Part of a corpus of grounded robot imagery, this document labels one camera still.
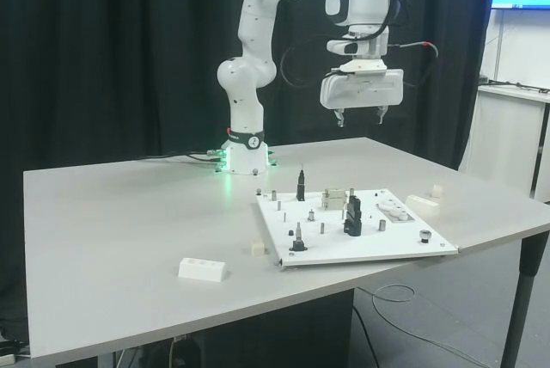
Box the black waterproof plug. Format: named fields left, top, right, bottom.
left=290, top=221, right=308, bottom=254

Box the grey floor cable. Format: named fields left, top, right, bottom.
left=352, top=284, right=431, bottom=343

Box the white holder with holes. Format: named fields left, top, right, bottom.
left=178, top=257, right=226, bottom=285

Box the cream Ethernet socket block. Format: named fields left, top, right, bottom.
left=321, top=188, right=347, bottom=211

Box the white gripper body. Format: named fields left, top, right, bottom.
left=319, top=68, right=405, bottom=111

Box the black table leg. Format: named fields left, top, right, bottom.
left=501, top=227, right=549, bottom=368

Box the black USB plug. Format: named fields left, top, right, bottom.
left=296, top=163, right=307, bottom=202

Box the black curtain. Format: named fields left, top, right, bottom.
left=0, top=0, right=506, bottom=346

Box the white rectangular holder block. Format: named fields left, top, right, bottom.
left=405, top=193, right=442, bottom=214

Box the black D-SUB plug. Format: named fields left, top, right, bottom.
left=342, top=195, right=364, bottom=238

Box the white task board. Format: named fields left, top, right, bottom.
left=255, top=188, right=460, bottom=268

